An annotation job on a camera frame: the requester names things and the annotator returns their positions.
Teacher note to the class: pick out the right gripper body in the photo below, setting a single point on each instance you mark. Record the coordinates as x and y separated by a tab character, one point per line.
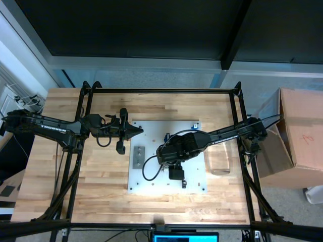
174	151

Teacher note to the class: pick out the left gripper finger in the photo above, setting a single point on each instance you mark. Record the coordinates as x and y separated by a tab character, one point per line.
133	127
133	134

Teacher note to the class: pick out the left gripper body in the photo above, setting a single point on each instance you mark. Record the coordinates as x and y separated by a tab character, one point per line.
122	131

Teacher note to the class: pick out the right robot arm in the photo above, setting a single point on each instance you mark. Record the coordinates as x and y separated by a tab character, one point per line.
232	132

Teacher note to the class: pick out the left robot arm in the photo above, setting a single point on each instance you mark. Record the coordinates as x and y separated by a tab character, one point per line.
50	127

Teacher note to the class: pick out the clear plastic container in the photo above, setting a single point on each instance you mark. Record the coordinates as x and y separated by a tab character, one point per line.
218	161

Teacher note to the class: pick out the blue socket block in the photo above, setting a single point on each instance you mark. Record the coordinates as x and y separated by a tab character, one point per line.
166	136
194	125

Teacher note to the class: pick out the black block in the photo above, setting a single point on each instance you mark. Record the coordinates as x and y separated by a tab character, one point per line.
184	184

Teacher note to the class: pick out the white task board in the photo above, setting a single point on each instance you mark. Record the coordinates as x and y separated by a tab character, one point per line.
143	181

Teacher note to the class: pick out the blue screen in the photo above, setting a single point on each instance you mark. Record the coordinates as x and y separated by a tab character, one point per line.
184	237

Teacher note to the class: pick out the cardboard box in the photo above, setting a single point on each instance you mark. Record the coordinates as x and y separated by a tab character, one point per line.
297	136

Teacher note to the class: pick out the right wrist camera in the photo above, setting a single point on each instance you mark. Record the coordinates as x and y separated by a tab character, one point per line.
176	173

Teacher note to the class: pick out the black frame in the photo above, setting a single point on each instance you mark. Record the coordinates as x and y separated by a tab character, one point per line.
156	91

